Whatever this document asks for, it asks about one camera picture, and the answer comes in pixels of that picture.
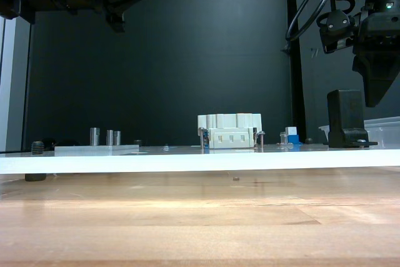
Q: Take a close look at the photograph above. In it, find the beige connector housing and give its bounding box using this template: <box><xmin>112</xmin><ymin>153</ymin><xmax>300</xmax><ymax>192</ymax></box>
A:
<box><xmin>197</xmin><ymin>113</ymin><xmax>262</xmax><ymax>149</ymax></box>

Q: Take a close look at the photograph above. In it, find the blue holder with white cap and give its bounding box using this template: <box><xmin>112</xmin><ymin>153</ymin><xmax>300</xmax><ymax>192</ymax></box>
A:
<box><xmin>284</xmin><ymin>126</ymin><xmax>303</xmax><ymax>149</ymax></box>

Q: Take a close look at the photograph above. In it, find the black wall post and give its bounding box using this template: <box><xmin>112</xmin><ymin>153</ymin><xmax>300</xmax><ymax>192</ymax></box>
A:
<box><xmin>284</xmin><ymin>0</ymin><xmax>309</xmax><ymax>152</ymax></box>

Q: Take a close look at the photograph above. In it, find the short black arm cable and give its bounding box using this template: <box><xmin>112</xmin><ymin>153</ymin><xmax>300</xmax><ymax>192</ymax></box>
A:
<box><xmin>330</xmin><ymin>0</ymin><xmax>354</xmax><ymax>15</ymax></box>

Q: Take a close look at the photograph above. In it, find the long black arm cable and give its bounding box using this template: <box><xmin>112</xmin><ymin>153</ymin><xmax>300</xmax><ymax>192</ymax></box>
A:
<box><xmin>286</xmin><ymin>0</ymin><xmax>333</xmax><ymax>43</ymax></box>

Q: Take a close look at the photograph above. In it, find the black USB socket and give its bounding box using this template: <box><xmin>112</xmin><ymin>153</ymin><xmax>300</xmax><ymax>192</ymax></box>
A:
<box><xmin>326</xmin><ymin>89</ymin><xmax>379</xmax><ymax>149</ymax></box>

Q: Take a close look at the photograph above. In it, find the black board foot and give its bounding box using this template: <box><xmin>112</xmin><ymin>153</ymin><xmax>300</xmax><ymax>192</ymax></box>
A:
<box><xmin>24</xmin><ymin>173</ymin><xmax>47</xmax><ymax>183</ymax></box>

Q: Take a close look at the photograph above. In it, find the silver connector screw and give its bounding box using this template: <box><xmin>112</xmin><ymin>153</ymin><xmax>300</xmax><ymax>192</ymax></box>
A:
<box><xmin>254</xmin><ymin>129</ymin><xmax>266</xmax><ymax>149</ymax></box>

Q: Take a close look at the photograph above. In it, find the grey metal plate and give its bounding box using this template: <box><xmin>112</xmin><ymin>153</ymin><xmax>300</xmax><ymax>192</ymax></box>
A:
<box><xmin>54</xmin><ymin>144</ymin><xmax>140</xmax><ymax>156</ymax></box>

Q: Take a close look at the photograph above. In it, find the clear plastic tub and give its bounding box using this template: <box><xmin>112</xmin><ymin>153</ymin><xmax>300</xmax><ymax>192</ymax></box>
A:
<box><xmin>318</xmin><ymin>116</ymin><xmax>400</xmax><ymax>149</ymax></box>

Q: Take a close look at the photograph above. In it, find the white task board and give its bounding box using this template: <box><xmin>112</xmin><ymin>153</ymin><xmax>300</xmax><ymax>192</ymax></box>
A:
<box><xmin>0</xmin><ymin>145</ymin><xmax>400</xmax><ymax>175</ymax></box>

